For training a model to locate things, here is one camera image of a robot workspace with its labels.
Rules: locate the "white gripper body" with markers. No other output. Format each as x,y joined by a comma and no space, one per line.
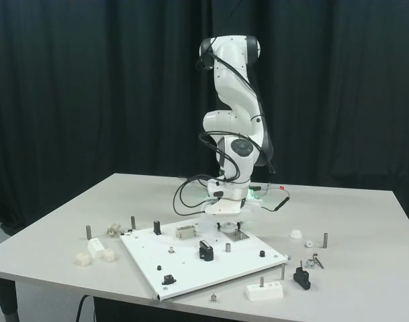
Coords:
226,207

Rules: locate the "white large gear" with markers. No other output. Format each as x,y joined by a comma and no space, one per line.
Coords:
228,227

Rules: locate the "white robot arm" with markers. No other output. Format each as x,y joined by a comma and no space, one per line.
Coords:
231,84

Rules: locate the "white medium gear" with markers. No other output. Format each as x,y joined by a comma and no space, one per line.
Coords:
295,234

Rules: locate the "white small gear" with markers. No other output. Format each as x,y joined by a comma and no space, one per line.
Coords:
309,244

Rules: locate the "white task board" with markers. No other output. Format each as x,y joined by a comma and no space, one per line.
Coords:
190,265

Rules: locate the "long white peg holder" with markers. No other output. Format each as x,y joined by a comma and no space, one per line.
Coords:
266,292
95,248

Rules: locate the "metal square peg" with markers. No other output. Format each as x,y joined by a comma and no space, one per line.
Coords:
311,265

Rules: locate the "black D-SUB plug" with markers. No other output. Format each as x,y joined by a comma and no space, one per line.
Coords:
302,280

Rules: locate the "clear Ethernet plug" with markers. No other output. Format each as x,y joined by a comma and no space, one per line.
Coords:
113,230

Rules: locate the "small white holder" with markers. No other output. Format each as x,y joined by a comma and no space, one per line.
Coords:
108,256
82,260

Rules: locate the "black curtain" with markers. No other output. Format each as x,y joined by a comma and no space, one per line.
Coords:
90,100

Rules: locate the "black table leg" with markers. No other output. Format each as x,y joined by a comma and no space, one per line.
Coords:
4,302

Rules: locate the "small white camera box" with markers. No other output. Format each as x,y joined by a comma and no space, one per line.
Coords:
214,187

